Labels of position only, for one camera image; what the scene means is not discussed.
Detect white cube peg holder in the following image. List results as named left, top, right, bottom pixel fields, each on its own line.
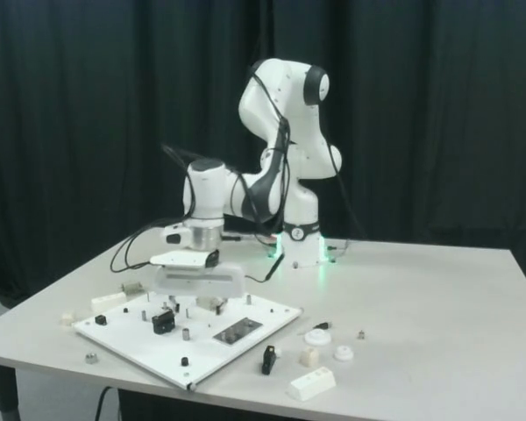
left=299, top=346, right=322, bottom=367

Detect black USB plug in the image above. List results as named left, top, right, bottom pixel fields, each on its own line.
left=259, top=344, right=278, bottom=375

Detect black curtains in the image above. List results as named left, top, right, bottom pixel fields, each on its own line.
left=0, top=0, right=526, bottom=293

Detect looped black gripper cable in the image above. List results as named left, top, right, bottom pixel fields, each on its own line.
left=109, top=144, right=246, bottom=274

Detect white task board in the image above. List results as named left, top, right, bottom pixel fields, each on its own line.
left=72, top=287, right=302, bottom=390

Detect long black arm cable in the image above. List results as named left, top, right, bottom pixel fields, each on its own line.
left=227, top=72, right=350, bottom=255

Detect white large gear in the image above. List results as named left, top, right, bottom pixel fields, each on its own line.
left=303, top=330, right=332, bottom=351

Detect black D-SUB plug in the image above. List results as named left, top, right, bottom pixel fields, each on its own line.
left=152, top=301, right=178, bottom=336

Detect black floor cable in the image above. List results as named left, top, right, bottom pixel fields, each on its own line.
left=97, top=384, right=117, bottom=421

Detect black table leg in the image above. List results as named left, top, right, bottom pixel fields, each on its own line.
left=0, top=360, right=22, bottom=421

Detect thin black rod red tag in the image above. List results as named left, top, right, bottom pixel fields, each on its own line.
left=264, top=255, right=286, bottom=283

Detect long white holder with holes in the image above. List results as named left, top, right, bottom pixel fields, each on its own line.
left=287, top=367, right=337, bottom=401

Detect white wedge holder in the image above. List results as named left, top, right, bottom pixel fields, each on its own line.
left=90, top=291, right=129, bottom=313

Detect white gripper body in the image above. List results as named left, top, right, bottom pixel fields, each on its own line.
left=153, top=260, right=248, bottom=297

